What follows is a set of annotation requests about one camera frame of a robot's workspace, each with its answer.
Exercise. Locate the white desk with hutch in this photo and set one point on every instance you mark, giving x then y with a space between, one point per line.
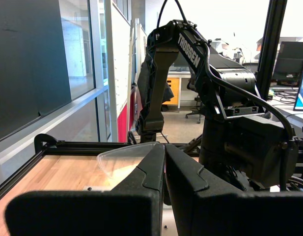
185 93

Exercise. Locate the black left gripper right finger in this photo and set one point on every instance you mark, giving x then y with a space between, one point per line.
239 214

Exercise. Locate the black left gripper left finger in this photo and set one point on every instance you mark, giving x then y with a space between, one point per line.
92 214

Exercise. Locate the white partition panel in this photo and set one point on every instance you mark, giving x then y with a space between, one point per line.
119 61

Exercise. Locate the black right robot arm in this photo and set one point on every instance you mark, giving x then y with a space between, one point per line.
190 56

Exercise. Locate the orange drawer cabinet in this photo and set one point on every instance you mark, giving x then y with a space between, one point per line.
174 91

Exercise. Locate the large black monitor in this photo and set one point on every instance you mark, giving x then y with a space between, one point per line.
291 59

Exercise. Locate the red panel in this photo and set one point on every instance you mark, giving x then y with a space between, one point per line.
122 123

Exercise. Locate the clear plastic tub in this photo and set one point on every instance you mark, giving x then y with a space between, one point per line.
121 159

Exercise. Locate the black aluminium frame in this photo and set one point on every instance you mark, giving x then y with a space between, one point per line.
271 37

